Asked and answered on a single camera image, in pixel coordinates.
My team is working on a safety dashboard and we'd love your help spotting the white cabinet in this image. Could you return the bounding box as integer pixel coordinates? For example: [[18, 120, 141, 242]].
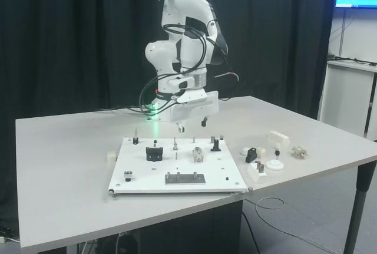
[[318, 59, 377, 143]]

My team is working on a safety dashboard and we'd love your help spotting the grey floor cable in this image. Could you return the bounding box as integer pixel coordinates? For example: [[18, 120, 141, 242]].
[[253, 196, 295, 254]]

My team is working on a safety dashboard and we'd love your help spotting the black D-SUB plug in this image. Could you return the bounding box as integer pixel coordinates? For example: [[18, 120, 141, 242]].
[[244, 147, 259, 163]]

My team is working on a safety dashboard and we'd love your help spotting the black table leg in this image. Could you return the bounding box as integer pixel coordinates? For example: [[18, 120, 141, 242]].
[[344, 164, 376, 254]]

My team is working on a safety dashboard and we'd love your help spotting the white task board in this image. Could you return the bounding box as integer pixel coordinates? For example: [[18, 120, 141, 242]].
[[107, 136, 248, 198]]

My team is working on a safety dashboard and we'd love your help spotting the white medium gear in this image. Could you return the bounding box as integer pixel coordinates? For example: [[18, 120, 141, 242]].
[[266, 160, 285, 172]]

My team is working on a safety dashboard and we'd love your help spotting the black curtain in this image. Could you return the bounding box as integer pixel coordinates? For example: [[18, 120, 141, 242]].
[[0, 0, 336, 137]]

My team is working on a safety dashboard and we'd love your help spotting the white peg holder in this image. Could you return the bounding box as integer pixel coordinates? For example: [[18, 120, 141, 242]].
[[247, 162, 269, 183]]

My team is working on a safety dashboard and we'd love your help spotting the black power cable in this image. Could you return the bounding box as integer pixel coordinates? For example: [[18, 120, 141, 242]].
[[97, 105, 154, 114]]

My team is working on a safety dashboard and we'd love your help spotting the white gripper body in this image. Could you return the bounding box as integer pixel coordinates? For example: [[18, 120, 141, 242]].
[[169, 91, 220, 124]]

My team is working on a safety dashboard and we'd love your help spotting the long white holder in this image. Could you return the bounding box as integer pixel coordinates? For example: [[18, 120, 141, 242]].
[[267, 130, 291, 149]]

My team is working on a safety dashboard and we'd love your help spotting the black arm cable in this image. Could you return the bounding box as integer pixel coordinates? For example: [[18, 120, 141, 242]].
[[140, 0, 230, 116]]

